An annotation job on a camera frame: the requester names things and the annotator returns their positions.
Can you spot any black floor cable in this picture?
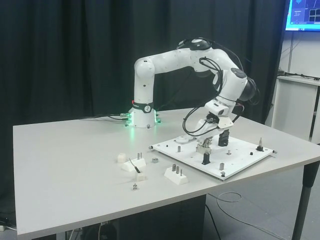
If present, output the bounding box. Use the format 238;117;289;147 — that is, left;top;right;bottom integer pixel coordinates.
204;204;227;240

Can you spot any black table leg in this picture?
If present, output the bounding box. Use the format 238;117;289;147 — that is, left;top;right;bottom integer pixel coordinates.
292;163;315;240

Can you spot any black foot cable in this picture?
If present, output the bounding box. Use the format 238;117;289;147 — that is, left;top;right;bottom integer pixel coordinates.
83;112;131;122

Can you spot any black curtain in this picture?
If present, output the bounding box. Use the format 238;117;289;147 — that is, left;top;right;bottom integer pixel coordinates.
0;0;288;221

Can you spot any white cabinet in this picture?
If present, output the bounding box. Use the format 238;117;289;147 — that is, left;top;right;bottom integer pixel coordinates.
264;74;320;145

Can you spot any black Ethernet plug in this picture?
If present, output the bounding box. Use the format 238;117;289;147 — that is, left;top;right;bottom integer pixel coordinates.
128;157;141;174

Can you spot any white square peg holder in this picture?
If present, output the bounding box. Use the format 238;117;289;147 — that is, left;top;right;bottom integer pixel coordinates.
163;167;189;186

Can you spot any white round peg holder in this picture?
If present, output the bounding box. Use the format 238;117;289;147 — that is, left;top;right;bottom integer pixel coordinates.
121;158;147;173

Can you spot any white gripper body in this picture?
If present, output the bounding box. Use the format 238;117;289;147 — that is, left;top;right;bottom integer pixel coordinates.
193;118;224;138

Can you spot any blue screen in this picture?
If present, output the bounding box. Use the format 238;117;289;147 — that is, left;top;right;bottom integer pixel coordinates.
284;0;320;32

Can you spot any white mounting plate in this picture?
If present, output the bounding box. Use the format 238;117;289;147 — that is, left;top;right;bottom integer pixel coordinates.
218;117;235;130

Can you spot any black D-SUB plug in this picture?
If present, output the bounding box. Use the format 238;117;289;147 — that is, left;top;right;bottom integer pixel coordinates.
217;129;230;147

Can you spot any white task board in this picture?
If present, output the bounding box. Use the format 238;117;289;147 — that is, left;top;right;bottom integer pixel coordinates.
149;134;278;181

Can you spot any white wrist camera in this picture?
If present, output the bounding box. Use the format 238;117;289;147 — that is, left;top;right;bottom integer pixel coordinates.
204;99;229;117

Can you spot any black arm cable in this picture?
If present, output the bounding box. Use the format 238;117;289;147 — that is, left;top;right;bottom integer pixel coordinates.
176;37;261;106

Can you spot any black control cabinet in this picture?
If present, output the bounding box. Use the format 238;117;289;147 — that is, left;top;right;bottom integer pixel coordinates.
66;193;207;240

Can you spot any grey floor cable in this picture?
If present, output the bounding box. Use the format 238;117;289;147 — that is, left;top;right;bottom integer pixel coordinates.
215;191;297;240

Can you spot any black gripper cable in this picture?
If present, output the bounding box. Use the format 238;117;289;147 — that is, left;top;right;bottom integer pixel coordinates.
181;106;213;137

